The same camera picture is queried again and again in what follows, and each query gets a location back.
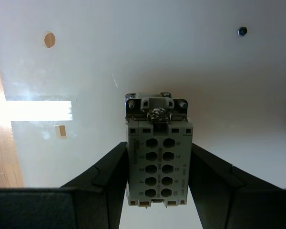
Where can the grey HAN10E connector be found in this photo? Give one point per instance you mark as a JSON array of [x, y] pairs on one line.
[[157, 167]]

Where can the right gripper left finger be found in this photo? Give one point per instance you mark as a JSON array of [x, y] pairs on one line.
[[62, 207]]

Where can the white task board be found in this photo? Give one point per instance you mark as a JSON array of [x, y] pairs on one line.
[[157, 47]]

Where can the small hex screw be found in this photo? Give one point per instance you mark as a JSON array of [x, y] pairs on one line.
[[242, 31]]

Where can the grey mounted connector base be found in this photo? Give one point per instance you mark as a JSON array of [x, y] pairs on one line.
[[147, 95]]

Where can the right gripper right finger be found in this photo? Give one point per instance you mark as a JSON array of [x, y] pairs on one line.
[[240, 207]]

